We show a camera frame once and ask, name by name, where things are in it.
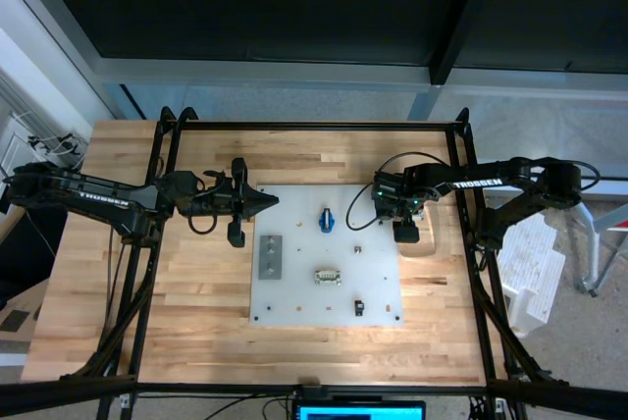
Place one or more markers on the aluminium plate with pins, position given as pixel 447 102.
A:
pixel 271 263

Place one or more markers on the white board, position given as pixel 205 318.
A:
pixel 294 292

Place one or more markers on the grey connector hub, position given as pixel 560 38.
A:
pixel 328 278

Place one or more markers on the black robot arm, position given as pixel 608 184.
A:
pixel 471 184
pixel 98 196

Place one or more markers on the computer screen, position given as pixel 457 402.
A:
pixel 358 412

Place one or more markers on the brown cardboard box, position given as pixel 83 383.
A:
pixel 24 312

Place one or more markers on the black metal frame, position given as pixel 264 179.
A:
pixel 314 125

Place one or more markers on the grey metal stand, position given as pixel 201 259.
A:
pixel 591 253

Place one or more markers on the clear plastic tub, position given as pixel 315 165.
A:
pixel 428 239

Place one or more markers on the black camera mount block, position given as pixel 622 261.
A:
pixel 310 388

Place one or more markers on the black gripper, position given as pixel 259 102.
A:
pixel 216 205
pixel 397 199

